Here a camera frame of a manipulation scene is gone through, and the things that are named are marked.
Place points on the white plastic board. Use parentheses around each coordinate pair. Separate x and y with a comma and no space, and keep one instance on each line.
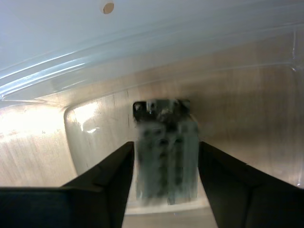
(71,23)

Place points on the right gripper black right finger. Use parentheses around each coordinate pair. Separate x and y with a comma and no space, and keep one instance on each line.
(249,202)

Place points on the grey HAN10-E connector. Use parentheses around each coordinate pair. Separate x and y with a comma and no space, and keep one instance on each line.
(166,154)

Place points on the clear plastic tub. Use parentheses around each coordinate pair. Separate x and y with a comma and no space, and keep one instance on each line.
(237,107)

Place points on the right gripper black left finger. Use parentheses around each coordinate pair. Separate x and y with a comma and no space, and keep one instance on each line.
(71,206)

